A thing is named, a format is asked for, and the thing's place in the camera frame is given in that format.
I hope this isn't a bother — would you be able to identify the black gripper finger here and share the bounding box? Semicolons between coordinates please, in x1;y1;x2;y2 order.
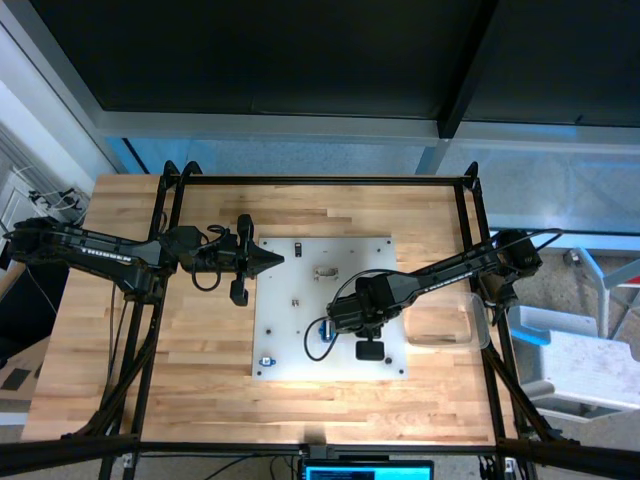
249;259;285;279
249;240;285;261

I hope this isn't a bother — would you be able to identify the white and black cable bundle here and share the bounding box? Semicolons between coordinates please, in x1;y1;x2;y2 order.
27;187;86;212

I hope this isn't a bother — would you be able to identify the white step stool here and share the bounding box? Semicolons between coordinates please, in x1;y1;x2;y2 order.
509;302;640;426

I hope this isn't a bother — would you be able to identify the black table-level camera mount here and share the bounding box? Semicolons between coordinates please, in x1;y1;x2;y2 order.
303;433;334;459

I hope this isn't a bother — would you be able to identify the white taskboard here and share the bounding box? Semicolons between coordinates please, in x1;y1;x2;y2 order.
251;235;409;382

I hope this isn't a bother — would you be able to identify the clear plastic tub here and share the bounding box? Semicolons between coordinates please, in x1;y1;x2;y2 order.
403;293;491;352

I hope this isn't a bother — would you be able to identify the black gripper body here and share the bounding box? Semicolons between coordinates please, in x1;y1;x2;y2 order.
219;214;255;307
355;324;387;363

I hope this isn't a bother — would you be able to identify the cardboard box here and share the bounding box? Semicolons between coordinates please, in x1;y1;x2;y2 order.
0;337;51;426

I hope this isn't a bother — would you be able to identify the black metal frame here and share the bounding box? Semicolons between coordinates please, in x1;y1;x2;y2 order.
0;159;640;480

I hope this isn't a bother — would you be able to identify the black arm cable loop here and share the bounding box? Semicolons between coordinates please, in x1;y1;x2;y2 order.
191;223;229;293
303;317;349;363

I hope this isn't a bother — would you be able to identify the blue laptop screen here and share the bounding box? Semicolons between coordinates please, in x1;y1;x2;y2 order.
298;459;435;480

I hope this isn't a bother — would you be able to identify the grey metal chair frame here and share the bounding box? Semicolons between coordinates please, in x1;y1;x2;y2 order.
564;244;640;361

